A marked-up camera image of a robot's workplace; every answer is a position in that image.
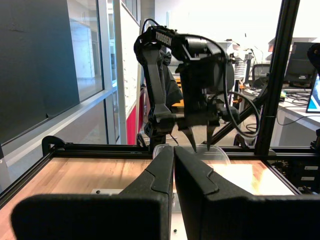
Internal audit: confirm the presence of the black computer monitor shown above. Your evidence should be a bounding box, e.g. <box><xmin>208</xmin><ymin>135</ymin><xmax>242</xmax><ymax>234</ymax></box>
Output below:
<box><xmin>284</xmin><ymin>41</ymin><xmax>317</xmax><ymax>88</ymax></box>

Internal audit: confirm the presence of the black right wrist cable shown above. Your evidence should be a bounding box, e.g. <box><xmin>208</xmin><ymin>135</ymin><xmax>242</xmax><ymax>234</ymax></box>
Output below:
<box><xmin>184</xmin><ymin>34</ymin><xmax>261</xmax><ymax>139</ymax></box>

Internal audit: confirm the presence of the black right elbow cable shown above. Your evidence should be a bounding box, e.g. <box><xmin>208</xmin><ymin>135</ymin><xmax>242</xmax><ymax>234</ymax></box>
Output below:
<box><xmin>141</xmin><ymin>18</ymin><xmax>161</xmax><ymax>34</ymax></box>

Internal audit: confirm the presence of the red partition panel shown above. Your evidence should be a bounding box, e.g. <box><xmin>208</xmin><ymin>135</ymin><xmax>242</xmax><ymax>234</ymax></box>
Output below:
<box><xmin>126</xmin><ymin>89</ymin><xmax>145</xmax><ymax>146</ymax></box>

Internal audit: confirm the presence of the blue lit screen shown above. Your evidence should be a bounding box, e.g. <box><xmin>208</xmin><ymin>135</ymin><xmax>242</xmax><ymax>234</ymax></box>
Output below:
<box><xmin>306</xmin><ymin>72</ymin><xmax>320</xmax><ymax>114</ymax></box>

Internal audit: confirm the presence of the clear plastic tub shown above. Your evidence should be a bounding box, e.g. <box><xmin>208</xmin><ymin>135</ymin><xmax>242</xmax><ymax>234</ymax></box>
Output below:
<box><xmin>152</xmin><ymin>143</ymin><xmax>231</xmax><ymax>173</ymax></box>

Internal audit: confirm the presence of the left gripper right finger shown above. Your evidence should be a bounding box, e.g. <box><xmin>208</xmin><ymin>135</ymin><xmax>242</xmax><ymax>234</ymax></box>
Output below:
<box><xmin>174</xmin><ymin>146</ymin><xmax>320</xmax><ymax>240</ymax></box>

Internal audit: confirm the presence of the black mesh office chair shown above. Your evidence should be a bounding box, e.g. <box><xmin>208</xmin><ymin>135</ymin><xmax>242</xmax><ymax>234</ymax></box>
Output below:
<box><xmin>249</xmin><ymin>63</ymin><xmax>272</xmax><ymax>88</ymax></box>

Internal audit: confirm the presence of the black aluminium frame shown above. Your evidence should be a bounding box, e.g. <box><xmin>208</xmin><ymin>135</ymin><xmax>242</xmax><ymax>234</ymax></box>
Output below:
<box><xmin>0</xmin><ymin>0</ymin><xmax>320</xmax><ymax>208</ymax></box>

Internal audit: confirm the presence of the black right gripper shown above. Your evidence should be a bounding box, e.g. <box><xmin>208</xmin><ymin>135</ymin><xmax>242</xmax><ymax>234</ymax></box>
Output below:
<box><xmin>176</xmin><ymin>94</ymin><xmax>240</xmax><ymax>153</ymax></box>

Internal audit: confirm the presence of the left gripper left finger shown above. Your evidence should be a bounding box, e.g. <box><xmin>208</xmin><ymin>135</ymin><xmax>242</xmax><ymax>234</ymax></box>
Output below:
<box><xmin>11</xmin><ymin>146</ymin><xmax>175</xmax><ymax>240</ymax></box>

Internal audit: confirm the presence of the white office desk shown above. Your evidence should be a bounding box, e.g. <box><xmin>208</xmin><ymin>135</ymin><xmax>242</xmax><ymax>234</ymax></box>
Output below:
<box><xmin>271</xmin><ymin>98</ymin><xmax>320</xmax><ymax>148</ymax></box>

